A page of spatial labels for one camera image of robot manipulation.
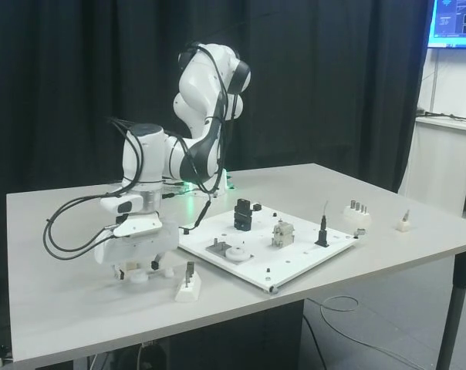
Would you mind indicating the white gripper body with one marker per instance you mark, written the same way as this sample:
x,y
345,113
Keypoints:
x,y
140,246

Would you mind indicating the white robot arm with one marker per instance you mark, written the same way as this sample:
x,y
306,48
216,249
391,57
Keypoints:
x,y
202,100

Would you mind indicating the white large gear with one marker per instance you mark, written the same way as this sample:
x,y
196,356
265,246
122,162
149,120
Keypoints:
x,y
235,256

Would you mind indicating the flat white mounting plate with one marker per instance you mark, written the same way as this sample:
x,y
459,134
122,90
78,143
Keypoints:
x,y
138,225

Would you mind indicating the thick metal square peg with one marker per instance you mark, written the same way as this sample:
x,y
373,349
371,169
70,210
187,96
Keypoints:
x,y
191,268

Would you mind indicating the white square peg holder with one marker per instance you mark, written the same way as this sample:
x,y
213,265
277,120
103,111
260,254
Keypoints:
x,y
186,294

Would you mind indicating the black D-SUB plug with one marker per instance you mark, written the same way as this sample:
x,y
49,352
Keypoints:
x,y
242,216

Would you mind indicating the white task board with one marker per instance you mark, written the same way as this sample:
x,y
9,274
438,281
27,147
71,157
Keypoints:
x,y
294,262

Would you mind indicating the black USB plug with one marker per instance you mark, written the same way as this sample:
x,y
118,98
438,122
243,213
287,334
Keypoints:
x,y
322,231

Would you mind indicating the black curtain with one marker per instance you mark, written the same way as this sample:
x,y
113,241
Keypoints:
x,y
82,77

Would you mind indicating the white round peg holder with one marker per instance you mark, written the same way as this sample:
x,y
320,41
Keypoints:
x,y
357,217

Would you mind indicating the small white single holder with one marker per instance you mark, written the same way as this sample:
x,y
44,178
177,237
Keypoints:
x,y
403,226

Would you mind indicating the small metal peg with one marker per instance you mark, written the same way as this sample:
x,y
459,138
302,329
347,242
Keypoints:
x,y
406,215

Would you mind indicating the white cabinet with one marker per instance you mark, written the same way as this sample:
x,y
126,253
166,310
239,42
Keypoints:
x,y
437,165

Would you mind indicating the black table leg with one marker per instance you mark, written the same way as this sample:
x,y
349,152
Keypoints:
x,y
456,308

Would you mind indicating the blue screen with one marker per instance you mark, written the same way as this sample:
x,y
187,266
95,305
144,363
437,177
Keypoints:
x,y
454,21

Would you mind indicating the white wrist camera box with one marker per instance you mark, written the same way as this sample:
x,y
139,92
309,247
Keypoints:
x,y
119,203

